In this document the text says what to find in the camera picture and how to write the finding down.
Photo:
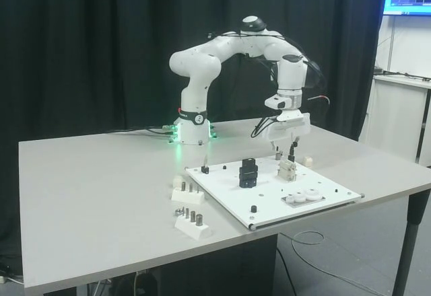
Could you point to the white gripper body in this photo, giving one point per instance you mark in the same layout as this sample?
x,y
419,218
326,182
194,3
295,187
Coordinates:
x,y
296,128

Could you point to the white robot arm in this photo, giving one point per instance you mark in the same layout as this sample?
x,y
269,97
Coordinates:
x,y
195,64

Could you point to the medium metal square peg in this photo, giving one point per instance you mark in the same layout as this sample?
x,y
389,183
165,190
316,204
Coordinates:
x,y
183,186

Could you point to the white square peg holder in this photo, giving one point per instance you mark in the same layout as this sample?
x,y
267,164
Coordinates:
x,y
188,197

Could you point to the wide metal round peg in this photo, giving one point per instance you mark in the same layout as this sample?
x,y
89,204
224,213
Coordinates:
x,y
199,219

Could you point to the medium metal round peg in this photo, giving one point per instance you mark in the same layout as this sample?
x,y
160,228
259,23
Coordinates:
x,y
193,217

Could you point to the small metal round peg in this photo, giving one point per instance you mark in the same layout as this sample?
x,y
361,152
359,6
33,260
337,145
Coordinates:
x,y
186,213

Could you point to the white round peg holder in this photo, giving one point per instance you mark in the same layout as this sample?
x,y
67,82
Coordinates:
x,y
193,230

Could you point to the small white plug holder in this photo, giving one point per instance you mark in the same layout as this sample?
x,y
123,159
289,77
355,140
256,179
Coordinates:
x,y
308,161
177,182

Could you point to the beige connector block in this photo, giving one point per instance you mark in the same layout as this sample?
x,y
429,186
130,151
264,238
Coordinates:
x,y
286,171

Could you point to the black D-SUB plug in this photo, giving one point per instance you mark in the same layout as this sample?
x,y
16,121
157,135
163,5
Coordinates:
x,y
248,176

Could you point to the white medium gear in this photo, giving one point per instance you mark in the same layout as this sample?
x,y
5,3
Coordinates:
x,y
298,196

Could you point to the white large gear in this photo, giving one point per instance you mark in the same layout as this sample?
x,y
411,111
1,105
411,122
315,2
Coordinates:
x,y
312,195

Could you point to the white small gear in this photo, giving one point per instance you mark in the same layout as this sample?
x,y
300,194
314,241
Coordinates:
x,y
290,200

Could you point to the black round knob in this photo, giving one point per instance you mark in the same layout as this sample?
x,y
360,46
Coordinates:
x,y
253,209

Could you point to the white task board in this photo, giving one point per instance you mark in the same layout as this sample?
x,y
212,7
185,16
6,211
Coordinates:
x,y
219,188

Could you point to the white cabinet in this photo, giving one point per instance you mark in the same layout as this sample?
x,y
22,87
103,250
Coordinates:
x,y
397,117

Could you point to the black table leg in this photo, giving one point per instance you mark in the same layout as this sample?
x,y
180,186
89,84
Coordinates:
x,y
409,242

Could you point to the black curtain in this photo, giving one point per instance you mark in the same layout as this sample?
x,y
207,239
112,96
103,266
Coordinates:
x,y
101,40

